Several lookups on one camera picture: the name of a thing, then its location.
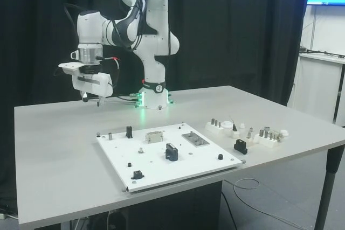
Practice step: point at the cream holder block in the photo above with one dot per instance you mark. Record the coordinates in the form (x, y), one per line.
(250, 141)

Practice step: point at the metal BNC plug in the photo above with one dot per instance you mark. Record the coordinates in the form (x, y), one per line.
(140, 149)

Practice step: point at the large metal peg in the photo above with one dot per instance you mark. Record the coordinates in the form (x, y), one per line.
(261, 133)
(213, 121)

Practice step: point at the white task board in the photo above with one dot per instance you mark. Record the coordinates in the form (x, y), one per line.
(156, 168)

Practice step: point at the white plug holder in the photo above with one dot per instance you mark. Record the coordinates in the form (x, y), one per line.
(235, 134)

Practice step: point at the black curtains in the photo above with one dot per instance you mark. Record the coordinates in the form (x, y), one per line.
(242, 38)

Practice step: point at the white cabinet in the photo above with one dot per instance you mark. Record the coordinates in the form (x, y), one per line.
(315, 87)

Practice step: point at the white large gear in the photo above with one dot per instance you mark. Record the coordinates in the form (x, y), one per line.
(228, 125)

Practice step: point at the black D-SUB plug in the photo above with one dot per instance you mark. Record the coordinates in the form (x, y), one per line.
(240, 145)

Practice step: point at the metal bolt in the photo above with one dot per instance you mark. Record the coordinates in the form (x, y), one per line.
(251, 131)

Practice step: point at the white small gear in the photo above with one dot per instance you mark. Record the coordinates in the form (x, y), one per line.
(242, 125)

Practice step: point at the black table leg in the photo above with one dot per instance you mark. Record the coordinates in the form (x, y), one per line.
(330, 187)

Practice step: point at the white medium gear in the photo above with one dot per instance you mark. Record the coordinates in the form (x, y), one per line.
(283, 133)

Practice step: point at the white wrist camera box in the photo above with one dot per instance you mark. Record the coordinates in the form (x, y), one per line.
(68, 68)

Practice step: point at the metal round peg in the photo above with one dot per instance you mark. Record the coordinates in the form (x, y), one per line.
(110, 136)

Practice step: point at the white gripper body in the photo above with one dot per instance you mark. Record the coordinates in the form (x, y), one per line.
(93, 83)

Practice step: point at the white peg holder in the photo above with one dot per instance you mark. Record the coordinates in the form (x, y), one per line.
(266, 143)
(214, 131)

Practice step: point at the black USB plug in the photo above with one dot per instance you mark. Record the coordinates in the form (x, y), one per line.
(233, 127)

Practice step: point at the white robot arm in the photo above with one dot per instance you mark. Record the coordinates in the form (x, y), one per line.
(156, 25)

